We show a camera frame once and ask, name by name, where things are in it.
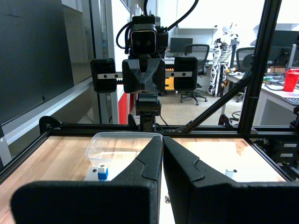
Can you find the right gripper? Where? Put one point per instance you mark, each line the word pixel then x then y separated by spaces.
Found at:
pixel 102 86

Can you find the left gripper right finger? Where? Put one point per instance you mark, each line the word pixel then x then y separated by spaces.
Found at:
pixel 233 205

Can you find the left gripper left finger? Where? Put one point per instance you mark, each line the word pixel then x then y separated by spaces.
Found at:
pixel 93 205

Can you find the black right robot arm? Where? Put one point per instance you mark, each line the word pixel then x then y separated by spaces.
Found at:
pixel 148 107

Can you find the yellow cabinet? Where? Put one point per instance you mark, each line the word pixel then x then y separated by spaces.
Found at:
pixel 169 84

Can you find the small blue white connector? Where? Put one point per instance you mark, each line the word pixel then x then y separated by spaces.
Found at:
pixel 102 176

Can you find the black computer monitor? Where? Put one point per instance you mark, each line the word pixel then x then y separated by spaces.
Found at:
pixel 181 45
pixel 285 42

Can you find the clear plastic tub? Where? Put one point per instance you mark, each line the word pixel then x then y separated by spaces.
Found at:
pixel 105 144

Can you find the small silver fitting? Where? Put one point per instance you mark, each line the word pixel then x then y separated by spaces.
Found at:
pixel 167 199

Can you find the white task board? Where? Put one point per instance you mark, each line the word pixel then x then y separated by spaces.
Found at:
pixel 166 210

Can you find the black labelled control box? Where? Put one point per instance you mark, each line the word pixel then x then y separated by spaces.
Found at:
pixel 287 149

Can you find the white office desk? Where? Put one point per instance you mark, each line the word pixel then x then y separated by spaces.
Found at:
pixel 275 98

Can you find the red cup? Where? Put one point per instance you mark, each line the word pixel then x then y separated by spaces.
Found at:
pixel 290 80

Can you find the small silver bracket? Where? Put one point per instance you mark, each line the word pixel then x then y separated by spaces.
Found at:
pixel 230 173

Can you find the white lattice robot frame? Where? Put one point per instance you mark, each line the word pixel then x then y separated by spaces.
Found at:
pixel 218 65

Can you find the black metal frame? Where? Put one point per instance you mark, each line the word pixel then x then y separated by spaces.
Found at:
pixel 264 70

